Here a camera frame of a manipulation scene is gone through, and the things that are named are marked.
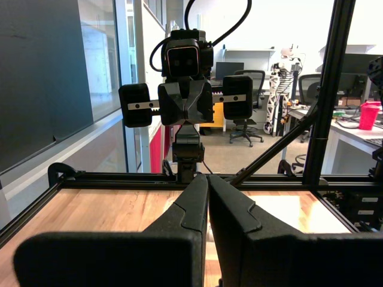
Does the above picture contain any small black monitor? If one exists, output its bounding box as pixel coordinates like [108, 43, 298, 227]
[215, 62, 245, 81]

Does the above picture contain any white lattice humanoid figure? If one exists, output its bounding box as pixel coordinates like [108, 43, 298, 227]
[263, 44, 303, 138]

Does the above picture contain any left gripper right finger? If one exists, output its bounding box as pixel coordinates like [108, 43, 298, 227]
[208, 174, 383, 287]

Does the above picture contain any grey mesh office chair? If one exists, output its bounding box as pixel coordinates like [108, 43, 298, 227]
[297, 73, 323, 143]

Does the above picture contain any black aluminium frame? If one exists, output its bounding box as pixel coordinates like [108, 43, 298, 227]
[0, 0, 383, 249]

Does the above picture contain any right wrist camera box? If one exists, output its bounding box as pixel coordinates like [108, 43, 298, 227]
[163, 38, 202, 79]

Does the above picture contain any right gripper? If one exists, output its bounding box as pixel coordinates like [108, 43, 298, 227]
[118, 75, 254, 129]

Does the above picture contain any white desk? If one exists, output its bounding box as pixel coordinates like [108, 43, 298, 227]
[281, 106, 383, 177]

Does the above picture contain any pink plastic cup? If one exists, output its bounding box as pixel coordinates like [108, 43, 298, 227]
[358, 100, 383, 131]

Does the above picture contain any red panel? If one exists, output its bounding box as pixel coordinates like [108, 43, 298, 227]
[149, 125, 174, 174]

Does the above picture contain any yellow cabinet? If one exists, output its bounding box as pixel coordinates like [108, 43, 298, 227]
[199, 103, 227, 133]

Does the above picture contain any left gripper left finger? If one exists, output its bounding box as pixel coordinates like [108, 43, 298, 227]
[13, 173, 209, 287]

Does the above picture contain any large dark monitor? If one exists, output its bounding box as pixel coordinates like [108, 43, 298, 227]
[335, 53, 383, 102]

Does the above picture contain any black office chair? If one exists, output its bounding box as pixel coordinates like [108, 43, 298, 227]
[229, 69, 268, 148]

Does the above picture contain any black keyboard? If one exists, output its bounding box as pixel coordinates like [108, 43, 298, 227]
[362, 137, 383, 148]

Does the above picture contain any white shelf unit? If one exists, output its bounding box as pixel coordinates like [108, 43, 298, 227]
[223, 47, 276, 72]

